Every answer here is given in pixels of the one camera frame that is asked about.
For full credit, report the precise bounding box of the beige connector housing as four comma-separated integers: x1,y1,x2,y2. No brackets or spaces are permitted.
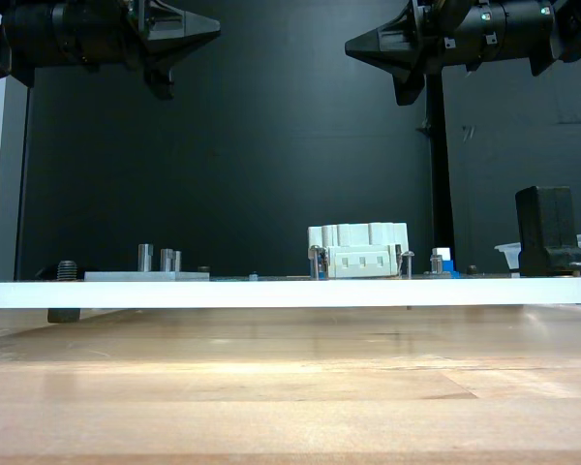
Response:
307,222,410,280

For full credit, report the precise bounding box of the white blue terminal block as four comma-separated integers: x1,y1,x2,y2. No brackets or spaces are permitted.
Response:
435,247,459,278

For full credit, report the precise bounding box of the clear plastic tub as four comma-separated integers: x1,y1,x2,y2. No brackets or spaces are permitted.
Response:
494,232,581,278

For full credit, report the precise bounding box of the black socket housing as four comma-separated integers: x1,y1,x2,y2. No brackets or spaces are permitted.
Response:
514,184,581,278

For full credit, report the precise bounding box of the white task board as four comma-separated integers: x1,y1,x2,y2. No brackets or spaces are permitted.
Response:
0,278,581,310

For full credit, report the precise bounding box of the black rubber foot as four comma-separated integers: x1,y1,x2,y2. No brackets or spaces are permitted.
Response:
46,308,80,325

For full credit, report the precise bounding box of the black frame post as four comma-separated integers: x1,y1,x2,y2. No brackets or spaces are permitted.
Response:
415,70,457,281

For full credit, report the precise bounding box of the grey metal base plate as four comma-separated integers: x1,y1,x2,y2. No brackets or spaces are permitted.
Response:
84,270,210,283

